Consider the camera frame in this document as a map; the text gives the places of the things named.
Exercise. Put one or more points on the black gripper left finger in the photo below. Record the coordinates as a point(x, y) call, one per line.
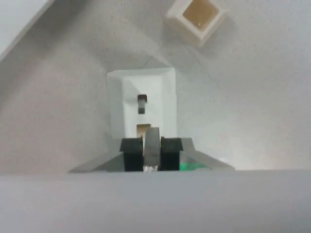
point(131, 153)

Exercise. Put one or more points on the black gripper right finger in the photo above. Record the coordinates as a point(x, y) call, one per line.
point(170, 153)

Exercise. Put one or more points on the small metal square peg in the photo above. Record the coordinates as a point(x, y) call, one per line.
point(142, 104)

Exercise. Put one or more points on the white peg holder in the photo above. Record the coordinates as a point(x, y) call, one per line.
point(150, 87)

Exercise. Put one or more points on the white square holder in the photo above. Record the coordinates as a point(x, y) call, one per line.
point(194, 26)

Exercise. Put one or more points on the white task board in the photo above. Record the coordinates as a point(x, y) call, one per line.
point(17, 21)

